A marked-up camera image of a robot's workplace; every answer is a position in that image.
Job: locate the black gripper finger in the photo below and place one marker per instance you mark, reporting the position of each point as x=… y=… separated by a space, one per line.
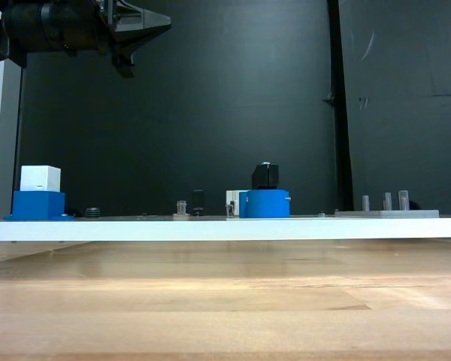
x=156 y=20
x=139 y=39

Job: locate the black metal frame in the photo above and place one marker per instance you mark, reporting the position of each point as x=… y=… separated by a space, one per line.
x=342 y=113

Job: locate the cream connector housing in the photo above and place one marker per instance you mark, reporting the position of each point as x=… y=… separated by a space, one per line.
x=233 y=199

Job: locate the thin grey peg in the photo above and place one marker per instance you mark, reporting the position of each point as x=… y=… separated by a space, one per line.
x=365 y=203

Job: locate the grey peg plate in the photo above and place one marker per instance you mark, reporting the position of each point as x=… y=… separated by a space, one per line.
x=387 y=213

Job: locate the thick grey peg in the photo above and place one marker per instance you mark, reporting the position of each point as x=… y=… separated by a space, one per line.
x=403 y=200

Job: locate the black clamp block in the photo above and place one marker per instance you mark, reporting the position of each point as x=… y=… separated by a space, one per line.
x=266 y=176

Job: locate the blue socket base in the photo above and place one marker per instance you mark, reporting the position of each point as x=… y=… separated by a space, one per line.
x=37 y=205

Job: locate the small metal clip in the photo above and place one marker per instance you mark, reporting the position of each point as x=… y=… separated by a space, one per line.
x=230 y=211

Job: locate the small clear connector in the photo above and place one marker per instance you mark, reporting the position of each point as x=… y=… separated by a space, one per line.
x=181 y=208

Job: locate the blue round holder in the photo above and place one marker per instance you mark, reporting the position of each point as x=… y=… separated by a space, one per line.
x=265 y=205

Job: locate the white square plug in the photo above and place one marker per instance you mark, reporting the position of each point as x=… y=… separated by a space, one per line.
x=39 y=178

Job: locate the medium grey peg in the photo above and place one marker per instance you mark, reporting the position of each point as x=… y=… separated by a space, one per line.
x=387 y=202

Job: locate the black knob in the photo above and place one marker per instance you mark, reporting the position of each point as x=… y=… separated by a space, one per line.
x=92 y=212

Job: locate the white board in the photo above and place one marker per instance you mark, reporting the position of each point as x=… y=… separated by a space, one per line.
x=225 y=229

